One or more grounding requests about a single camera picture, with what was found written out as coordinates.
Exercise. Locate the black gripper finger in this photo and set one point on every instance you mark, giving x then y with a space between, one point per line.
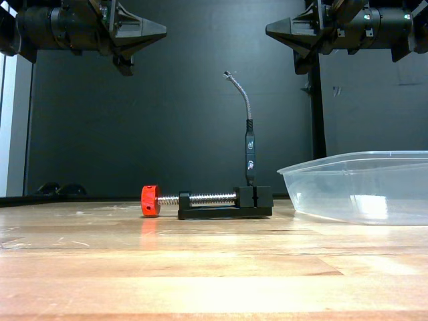
301 43
150 28
133 43
284 28

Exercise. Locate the clear plastic tub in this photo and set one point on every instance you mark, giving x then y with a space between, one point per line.
334 200

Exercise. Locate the black vise with orange knob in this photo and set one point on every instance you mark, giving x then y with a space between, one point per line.
220 212

